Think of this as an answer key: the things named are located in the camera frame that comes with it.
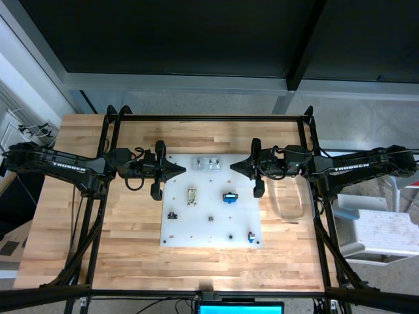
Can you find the small black socket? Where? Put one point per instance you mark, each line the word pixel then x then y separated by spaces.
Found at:
pixel 172 215

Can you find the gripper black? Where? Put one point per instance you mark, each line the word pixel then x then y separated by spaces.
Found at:
pixel 271 168
pixel 149 168

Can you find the brown cardboard box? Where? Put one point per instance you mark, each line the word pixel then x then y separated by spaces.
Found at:
pixel 13 235

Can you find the blue screen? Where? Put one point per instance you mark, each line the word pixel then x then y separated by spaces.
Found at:
pixel 239 309

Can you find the beige rectangular connector housing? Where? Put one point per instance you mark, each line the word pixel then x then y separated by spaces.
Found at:
pixel 192 197

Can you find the white plastic stool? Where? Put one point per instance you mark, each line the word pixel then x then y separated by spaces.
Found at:
pixel 386 229

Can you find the black metal frame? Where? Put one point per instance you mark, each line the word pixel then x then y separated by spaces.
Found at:
pixel 209 117

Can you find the clear plastic tub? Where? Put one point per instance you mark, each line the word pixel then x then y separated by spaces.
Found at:
pixel 288 202

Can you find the rj45 connector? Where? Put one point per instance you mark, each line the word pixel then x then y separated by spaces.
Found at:
pixel 253 236

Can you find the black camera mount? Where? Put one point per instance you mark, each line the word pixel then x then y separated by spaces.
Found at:
pixel 207 294

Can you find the small blue connector mount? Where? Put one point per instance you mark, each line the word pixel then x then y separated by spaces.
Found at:
pixel 249 240

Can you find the white board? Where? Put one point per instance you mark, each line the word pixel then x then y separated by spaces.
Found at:
pixel 203 235

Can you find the black connector on blue mount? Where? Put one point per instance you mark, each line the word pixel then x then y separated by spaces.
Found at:
pixel 230 197

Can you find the white plastic chair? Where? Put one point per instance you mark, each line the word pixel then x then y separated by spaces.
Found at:
pixel 395 196

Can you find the black pillar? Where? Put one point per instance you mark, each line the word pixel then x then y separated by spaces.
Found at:
pixel 304 49

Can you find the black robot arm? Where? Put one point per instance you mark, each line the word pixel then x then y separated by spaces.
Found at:
pixel 68 165
pixel 350 168

